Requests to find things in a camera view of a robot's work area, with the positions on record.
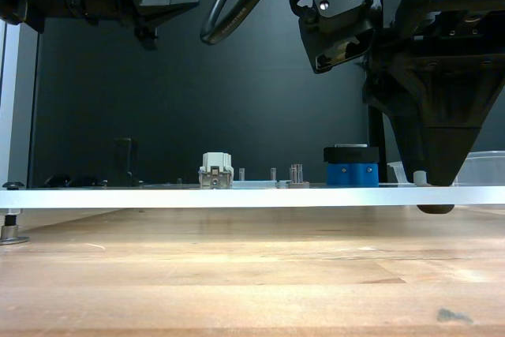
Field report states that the black connector box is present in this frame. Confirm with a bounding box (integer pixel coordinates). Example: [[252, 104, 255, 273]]
[[323, 142, 380, 165]]

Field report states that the clear plastic tub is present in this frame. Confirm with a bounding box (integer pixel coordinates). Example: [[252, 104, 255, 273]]
[[386, 150, 505, 187]]

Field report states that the metal slotted connector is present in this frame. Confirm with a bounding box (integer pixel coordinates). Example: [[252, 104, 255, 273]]
[[286, 162, 311, 189]]

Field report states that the clear plastic bar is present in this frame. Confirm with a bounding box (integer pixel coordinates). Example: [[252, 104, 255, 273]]
[[233, 180, 282, 189]]

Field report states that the grey connector housing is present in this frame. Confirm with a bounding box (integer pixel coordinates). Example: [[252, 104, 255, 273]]
[[196, 152, 234, 189]]

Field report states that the white board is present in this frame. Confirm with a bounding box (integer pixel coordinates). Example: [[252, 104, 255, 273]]
[[0, 183, 505, 209]]

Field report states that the black dome knob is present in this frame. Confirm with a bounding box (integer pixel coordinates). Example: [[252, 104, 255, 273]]
[[43, 173, 73, 188], [73, 174, 106, 188]]

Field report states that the silver levelling foot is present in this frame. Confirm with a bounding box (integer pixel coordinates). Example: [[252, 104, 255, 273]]
[[0, 207, 31, 245]]

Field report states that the black aluminium frame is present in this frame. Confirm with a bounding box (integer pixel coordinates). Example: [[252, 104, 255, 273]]
[[366, 106, 390, 187]]

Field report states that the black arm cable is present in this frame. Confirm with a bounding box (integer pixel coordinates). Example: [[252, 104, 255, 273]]
[[199, 0, 286, 47]]

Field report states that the blue mount block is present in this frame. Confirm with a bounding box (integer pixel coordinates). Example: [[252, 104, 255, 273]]
[[326, 162, 380, 189]]

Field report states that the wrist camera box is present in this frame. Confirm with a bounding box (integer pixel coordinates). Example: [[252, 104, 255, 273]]
[[297, 0, 376, 74]]

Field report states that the black upright bracket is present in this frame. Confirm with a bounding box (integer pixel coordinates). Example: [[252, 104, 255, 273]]
[[104, 137, 140, 187]]

